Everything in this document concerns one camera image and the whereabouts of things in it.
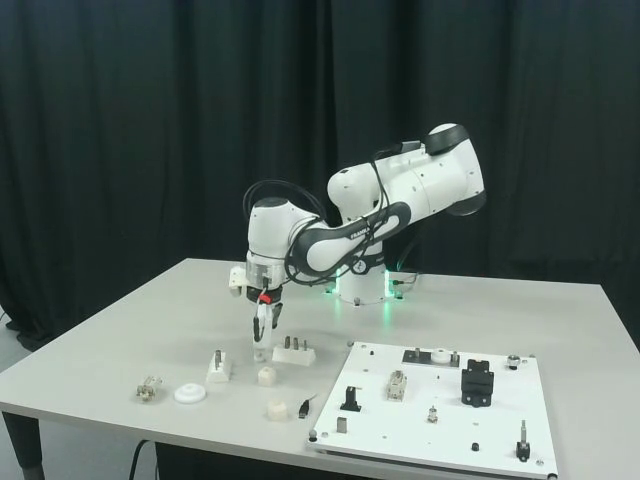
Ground black floor cable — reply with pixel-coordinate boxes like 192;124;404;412
131;438;153;480

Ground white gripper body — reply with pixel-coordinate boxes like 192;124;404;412
252;302;283;347

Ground white long peg holder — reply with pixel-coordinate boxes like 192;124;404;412
271;345;318;368

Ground white task board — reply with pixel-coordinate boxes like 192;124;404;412
304;340;560;475

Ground grey waterproof plug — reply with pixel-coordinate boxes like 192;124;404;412
135;375;165;403

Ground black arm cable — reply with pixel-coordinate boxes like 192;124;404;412
241;141;402;288

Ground black base cable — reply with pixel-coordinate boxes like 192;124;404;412
388;271;422;302

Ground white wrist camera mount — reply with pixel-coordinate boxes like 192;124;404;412
228;265;250;298

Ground black curtain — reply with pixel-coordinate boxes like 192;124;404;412
0;0;640;334

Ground black D-SUB plug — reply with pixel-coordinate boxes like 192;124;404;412
460;356;497;407

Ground white large gear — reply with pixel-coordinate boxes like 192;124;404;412
173;381;207;405

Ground white short peg holder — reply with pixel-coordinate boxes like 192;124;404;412
205;352;236;385

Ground black box under table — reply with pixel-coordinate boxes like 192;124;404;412
153;441;322;480

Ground black table leg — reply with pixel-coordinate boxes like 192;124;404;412
0;411;45;480

